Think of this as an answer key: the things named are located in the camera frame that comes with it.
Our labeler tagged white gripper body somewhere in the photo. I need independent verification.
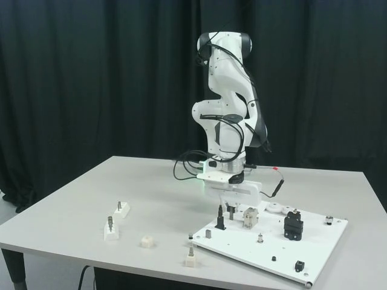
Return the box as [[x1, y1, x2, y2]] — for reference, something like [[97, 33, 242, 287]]
[[205, 180, 262, 206]]

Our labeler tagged white peg holder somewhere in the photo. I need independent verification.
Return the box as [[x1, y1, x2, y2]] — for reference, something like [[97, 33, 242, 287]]
[[103, 222, 121, 242], [112, 202, 131, 219]]

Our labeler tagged beige connector block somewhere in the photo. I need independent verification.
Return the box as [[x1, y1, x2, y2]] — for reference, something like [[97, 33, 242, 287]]
[[242, 207, 260, 230]]

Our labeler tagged white task board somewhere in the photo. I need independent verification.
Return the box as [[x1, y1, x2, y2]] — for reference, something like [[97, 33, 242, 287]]
[[192, 196, 348, 286]]

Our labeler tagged black D-SUB plug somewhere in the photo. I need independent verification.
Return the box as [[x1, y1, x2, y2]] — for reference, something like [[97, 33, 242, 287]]
[[283, 210, 305, 242]]

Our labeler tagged small white cube holder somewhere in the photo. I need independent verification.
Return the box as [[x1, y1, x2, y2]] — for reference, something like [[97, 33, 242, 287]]
[[140, 235, 158, 249]]

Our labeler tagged black curtain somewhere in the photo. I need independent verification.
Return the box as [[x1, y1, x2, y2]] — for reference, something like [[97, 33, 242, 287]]
[[0, 0, 387, 212]]

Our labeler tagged black table leg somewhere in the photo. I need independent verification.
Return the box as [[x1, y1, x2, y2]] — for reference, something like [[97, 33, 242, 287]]
[[1, 249, 25, 290]]

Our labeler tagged black plug with short cable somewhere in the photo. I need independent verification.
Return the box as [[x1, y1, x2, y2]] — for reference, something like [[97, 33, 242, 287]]
[[215, 204, 227, 230]]

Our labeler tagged black looped wrist cable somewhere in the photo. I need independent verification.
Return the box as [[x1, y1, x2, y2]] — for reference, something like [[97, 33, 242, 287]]
[[172, 150, 209, 179]]

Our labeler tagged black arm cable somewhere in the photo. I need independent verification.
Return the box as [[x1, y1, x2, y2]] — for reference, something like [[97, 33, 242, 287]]
[[195, 37, 272, 164]]

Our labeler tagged black cable under table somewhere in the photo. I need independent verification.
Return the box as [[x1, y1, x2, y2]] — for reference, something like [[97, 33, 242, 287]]
[[79, 265, 93, 290]]

